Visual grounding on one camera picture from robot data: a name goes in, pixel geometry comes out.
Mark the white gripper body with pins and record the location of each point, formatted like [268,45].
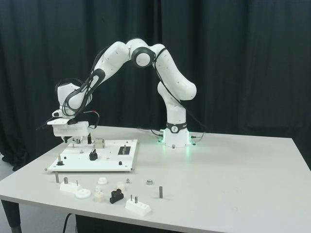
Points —
[70,129]

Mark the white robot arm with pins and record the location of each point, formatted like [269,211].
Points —
[175,80]

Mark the metal round peg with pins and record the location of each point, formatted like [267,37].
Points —
[56,177]

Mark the white peg holder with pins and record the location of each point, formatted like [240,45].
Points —
[69,188]
[138,208]

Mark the dark metal square peg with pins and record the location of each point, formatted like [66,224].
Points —
[160,192]

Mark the white task board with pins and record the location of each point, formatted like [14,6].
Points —
[107,160]

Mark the white medium gear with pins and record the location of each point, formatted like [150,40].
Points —
[103,181]

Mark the white large gear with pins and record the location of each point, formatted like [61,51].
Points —
[82,194]

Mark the cream plug holder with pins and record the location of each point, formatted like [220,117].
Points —
[99,197]
[121,186]

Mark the black D-SUB plug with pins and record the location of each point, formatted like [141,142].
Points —
[116,195]

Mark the metal bolt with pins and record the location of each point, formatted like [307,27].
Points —
[149,182]

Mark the black table leg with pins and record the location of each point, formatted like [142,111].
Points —
[11,216]

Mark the black curtains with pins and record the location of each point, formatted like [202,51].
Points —
[243,60]

